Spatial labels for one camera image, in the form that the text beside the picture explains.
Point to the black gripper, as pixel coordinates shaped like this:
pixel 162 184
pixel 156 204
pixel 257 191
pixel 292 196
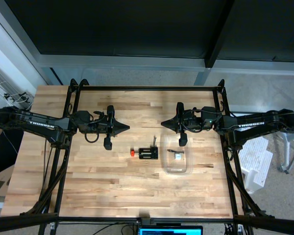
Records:
pixel 108 144
pixel 183 140

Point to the small black vise orange knob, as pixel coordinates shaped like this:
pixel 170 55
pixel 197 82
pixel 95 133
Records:
pixel 148 153

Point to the clear plastic container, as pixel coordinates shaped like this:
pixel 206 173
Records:
pixel 176 169

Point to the black aluminium frame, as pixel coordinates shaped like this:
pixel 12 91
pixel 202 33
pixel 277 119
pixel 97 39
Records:
pixel 19 220

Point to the brown cardboard box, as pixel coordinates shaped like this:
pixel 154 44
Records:
pixel 0 176

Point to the blue-edged screen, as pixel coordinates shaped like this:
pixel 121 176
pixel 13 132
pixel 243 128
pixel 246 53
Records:
pixel 169 231

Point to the small white square piece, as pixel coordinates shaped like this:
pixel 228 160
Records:
pixel 178 157

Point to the black table-level camera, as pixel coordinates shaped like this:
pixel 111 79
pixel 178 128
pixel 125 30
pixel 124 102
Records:
pixel 145 221

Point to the black chair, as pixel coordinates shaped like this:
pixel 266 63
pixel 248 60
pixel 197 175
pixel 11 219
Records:
pixel 5 151

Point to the black vertical post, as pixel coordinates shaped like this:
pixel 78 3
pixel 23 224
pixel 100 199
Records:
pixel 218 34

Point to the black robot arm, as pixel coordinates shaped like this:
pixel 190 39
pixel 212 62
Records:
pixel 250 124
pixel 41 123

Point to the grey metal chair base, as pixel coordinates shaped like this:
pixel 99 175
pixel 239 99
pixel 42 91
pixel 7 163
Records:
pixel 283 156

